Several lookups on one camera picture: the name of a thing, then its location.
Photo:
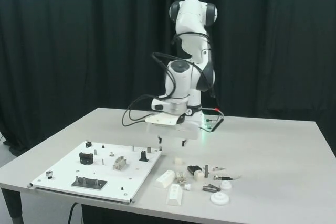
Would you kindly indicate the grey metal plug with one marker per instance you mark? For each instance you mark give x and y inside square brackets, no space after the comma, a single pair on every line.
[181,178]

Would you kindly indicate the long white peg holder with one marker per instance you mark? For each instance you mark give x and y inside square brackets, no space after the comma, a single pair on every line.
[164,179]
[173,197]

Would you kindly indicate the black curtain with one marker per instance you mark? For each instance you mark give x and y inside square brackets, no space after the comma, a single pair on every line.
[52,51]

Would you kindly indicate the large metal round peg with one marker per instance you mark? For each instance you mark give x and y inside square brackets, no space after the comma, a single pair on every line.
[207,188]

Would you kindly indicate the black D-SUB plug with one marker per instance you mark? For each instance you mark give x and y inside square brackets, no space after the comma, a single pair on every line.
[193,169]

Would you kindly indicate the flat white mounting plate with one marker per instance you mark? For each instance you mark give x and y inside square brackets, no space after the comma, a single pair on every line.
[162,119]

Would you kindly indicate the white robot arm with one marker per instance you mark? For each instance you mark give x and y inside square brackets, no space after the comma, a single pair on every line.
[189,19]

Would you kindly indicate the small white cube holder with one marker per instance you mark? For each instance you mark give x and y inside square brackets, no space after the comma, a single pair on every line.
[178,160]

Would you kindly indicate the small metal round peg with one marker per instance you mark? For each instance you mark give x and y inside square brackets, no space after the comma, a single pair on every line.
[206,171]

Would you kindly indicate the white large gear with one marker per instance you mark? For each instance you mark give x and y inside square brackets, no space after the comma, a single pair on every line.
[223,200]

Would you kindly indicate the white small gear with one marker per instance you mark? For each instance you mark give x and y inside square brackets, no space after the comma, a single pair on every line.
[187,186]

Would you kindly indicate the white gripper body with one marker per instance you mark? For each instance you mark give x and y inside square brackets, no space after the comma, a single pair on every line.
[189,132]

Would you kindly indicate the silver Ethernet plug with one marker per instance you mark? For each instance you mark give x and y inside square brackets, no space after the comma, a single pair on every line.
[218,168]

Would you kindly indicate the black metal bolt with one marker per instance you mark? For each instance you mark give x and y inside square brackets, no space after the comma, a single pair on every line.
[48,175]

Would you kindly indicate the metal BNC plug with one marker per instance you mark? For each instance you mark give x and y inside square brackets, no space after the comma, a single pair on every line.
[216,177]

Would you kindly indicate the white task board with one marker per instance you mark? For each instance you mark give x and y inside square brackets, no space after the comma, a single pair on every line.
[65,166]

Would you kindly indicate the dark table leg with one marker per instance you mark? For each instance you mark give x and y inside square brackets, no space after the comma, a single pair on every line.
[11,208]

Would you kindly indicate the short metal square peg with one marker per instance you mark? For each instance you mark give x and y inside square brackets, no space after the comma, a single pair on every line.
[149,150]

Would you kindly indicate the white medium gear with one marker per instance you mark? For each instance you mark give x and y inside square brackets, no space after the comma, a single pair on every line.
[226,186]

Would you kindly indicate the white plug holder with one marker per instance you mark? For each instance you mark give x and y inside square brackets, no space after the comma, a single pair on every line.
[198,175]

